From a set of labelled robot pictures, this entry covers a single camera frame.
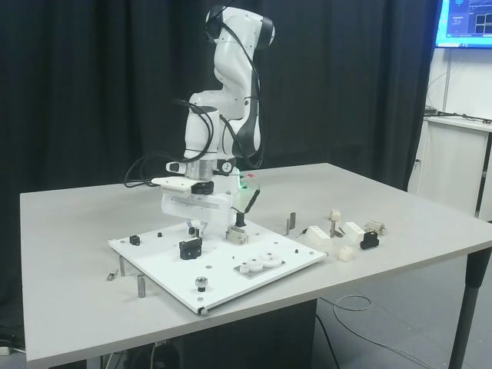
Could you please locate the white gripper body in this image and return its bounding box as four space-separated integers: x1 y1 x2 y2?
160 191 236 227

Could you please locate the black table leg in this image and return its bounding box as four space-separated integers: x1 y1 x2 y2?
448 245 487 369

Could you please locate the black control cabinet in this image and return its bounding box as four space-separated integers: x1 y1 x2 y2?
168 298 320 369

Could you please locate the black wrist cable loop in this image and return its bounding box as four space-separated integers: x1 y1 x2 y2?
123 153 170 189

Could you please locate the white cabinet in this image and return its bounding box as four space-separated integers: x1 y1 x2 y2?
407 114 492 224

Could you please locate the white large gear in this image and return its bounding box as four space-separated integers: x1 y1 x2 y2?
260 251 282 269

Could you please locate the blue screen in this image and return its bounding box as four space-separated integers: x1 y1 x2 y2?
434 0 492 50

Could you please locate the black curtain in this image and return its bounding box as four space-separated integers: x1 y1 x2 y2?
0 0 443 349

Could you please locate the flat white mount plate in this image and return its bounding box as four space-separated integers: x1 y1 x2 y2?
151 177 193 192

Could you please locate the grey floor cable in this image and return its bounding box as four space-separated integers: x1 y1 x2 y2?
318 294 454 369

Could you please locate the white task board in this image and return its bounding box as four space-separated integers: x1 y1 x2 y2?
108 214 328 317

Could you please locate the black rod with red tag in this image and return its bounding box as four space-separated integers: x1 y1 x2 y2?
230 173 263 215

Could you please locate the long white holder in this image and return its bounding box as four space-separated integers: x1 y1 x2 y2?
301 225 331 247
343 221 365 242

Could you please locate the black stepped plug block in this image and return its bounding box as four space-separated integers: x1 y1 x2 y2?
178 238 204 261
360 229 380 251

